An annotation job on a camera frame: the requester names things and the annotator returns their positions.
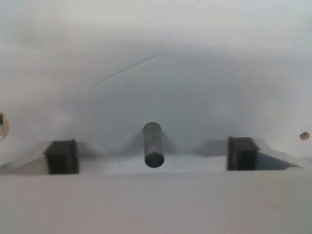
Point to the slim metal round peg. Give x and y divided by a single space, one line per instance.
153 146

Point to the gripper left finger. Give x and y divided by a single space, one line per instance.
62 158

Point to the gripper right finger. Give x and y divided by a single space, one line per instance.
241 156

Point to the white task board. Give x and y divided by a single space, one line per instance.
170 61

